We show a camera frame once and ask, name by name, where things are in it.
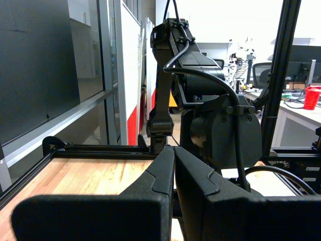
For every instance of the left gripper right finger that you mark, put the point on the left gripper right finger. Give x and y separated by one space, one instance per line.
238 216

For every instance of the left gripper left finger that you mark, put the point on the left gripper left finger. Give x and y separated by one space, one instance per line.
100 213

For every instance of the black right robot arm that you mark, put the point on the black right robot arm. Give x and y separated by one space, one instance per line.
205 82

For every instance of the white office desk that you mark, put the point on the white office desk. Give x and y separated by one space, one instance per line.
298 118

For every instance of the red mesh basket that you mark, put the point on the red mesh basket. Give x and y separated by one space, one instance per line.
312 98

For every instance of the white and red partition panel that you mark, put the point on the white and red partition panel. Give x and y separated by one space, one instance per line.
130 75

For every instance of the black office chair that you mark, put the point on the black office chair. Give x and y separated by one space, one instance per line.
260 75

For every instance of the white lab device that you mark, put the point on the white lab device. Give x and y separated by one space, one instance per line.
240 62

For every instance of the black computer monitor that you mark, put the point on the black computer monitor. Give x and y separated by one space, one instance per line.
299 71

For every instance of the black frame rail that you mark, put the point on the black frame rail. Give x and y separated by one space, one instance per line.
100 150
25 180

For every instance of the black frame corner bracket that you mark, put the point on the black frame corner bracket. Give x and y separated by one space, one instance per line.
54 144
142 141

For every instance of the black frame side structure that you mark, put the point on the black frame side structure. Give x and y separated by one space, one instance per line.
301 160

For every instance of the black frame post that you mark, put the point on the black frame post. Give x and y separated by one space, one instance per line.
282 75

